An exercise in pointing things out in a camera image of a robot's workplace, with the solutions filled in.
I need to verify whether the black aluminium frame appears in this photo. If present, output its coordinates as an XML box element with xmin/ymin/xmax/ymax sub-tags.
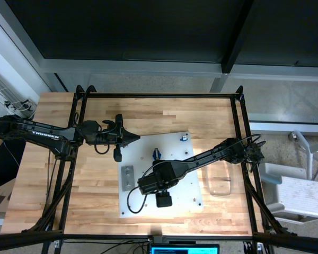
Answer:
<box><xmin>0</xmin><ymin>84</ymin><xmax>318</xmax><ymax>254</ymax></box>

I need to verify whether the white chair frame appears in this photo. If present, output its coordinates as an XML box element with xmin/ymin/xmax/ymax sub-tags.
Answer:
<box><xmin>288</xmin><ymin>130</ymin><xmax>318</xmax><ymax>181</ymax></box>

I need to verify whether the white plastic board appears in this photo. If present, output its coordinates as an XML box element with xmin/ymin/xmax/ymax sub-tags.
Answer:
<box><xmin>118</xmin><ymin>131</ymin><xmax>204</xmax><ymax>218</ymax></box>

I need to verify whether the grey metal plate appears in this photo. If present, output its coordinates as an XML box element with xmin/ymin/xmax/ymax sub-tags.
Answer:
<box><xmin>121</xmin><ymin>165</ymin><xmax>136</xmax><ymax>192</ymax></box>

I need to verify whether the cardboard box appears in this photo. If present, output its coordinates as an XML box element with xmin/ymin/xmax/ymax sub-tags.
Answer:
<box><xmin>0</xmin><ymin>177</ymin><xmax>16</xmax><ymax>212</ymax></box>

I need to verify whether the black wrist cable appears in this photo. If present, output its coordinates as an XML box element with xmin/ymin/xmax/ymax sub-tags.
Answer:
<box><xmin>126</xmin><ymin>184</ymin><xmax>149</xmax><ymax>214</ymax></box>
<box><xmin>93</xmin><ymin>139</ymin><xmax>111</xmax><ymax>156</ymax></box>

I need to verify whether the clear plastic tub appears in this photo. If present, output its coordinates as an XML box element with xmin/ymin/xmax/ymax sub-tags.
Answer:
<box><xmin>205</xmin><ymin>160</ymin><xmax>233</xmax><ymax>197</ymax></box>

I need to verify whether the power strip with white cables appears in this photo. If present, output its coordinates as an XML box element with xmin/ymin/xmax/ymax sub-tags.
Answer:
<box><xmin>2</xmin><ymin>98</ymin><xmax>38</xmax><ymax>119</ymax></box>

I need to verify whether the laptop screen with blue edge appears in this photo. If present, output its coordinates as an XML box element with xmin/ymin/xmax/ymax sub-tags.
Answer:
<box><xmin>147</xmin><ymin>243</ymin><xmax>220</xmax><ymax>254</ymax></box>

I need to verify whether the white step stool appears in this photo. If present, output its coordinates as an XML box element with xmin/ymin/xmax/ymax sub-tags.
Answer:
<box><xmin>259</xmin><ymin>161</ymin><xmax>318</xmax><ymax>225</ymax></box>

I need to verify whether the small black camera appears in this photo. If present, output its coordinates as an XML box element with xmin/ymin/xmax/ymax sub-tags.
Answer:
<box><xmin>151</xmin><ymin>229</ymin><xmax>167</xmax><ymax>243</ymax></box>

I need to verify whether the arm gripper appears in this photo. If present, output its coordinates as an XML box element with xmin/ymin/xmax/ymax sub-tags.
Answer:
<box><xmin>100</xmin><ymin>114</ymin><xmax>142</xmax><ymax>162</ymax></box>
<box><xmin>155</xmin><ymin>190</ymin><xmax>173</xmax><ymax>208</ymax></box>

